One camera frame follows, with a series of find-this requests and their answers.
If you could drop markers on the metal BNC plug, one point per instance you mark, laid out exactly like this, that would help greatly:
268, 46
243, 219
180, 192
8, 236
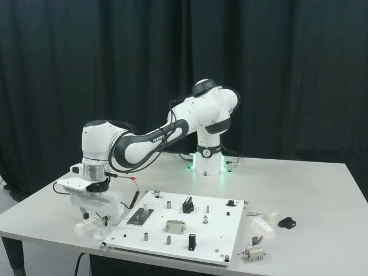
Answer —
205, 220

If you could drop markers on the small white cube holder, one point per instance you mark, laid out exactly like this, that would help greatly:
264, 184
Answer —
270, 216

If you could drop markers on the white large gear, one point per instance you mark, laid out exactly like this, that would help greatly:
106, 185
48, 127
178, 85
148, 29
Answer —
99, 234

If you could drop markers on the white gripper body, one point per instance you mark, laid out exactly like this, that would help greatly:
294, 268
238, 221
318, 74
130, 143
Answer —
97, 202

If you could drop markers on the long white peg holder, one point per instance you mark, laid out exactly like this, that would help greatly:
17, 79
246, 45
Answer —
263, 228
84, 226

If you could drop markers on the white task board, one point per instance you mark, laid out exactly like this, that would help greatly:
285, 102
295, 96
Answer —
178, 250

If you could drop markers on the small metal clip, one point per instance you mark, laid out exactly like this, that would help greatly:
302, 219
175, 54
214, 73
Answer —
254, 213

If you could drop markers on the flat white mounting plate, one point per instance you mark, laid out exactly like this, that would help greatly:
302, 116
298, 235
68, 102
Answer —
73, 184

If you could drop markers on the black stepped plug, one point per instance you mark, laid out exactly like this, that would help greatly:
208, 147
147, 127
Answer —
192, 242

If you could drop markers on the black curtain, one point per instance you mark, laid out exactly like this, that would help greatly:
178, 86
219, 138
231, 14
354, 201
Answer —
86, 57

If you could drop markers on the beige multi-pin plug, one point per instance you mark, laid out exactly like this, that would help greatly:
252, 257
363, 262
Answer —
255, 249

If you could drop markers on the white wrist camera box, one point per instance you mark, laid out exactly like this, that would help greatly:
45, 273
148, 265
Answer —
76, 168

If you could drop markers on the black table leg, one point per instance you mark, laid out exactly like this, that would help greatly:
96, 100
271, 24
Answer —
13, 256

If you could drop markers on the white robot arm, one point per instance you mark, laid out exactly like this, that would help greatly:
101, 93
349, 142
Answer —
207, 115

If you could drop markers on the black D-SUB plug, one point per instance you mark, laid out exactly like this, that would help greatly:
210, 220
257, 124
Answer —
187, 207

